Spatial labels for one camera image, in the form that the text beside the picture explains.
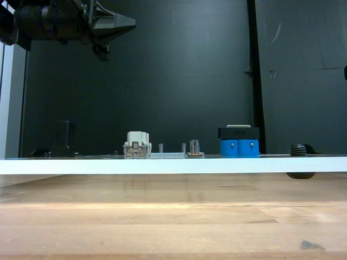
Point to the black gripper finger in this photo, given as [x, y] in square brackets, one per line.
[108, 35]
[108, 20]

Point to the aluminium bar with screws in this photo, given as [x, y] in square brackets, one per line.
[168, 155]

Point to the small metal socket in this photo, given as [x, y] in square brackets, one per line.
[194, 147]

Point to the blue and black connector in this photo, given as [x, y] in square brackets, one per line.
[238, 147]

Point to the small black clamp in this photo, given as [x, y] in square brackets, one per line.
[63, 135]

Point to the beige connector housing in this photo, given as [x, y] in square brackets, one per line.
[137, 146]

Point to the white board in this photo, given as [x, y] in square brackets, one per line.
[162, 165]

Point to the black screw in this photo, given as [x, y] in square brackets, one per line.
[298, 150]

